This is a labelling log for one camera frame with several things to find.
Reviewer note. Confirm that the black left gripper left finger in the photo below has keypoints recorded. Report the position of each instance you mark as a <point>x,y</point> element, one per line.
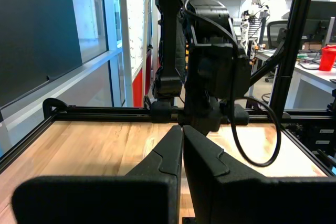
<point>105,200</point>

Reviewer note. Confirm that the dark monitor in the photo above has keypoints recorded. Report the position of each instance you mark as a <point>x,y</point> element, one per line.
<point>315,19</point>

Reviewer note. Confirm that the black aluminium frame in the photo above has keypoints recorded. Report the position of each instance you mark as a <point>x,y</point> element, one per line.
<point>105,112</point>

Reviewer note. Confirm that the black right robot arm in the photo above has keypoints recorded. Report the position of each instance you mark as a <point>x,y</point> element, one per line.
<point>170,37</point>

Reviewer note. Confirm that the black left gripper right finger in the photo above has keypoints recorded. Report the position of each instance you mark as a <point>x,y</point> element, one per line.
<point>262,200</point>

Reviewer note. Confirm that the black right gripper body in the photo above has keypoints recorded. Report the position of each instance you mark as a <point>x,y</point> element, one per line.
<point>202,111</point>

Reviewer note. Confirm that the white desk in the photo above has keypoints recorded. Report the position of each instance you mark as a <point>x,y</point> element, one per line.
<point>309,77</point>

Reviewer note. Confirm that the red cup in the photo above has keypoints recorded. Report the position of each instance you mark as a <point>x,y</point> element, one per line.
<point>326,58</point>

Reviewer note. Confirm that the white lattice tower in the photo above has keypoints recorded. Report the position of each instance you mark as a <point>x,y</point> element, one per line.
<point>248,28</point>

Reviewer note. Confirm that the black office chair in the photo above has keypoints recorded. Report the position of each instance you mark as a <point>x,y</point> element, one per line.
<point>274,32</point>

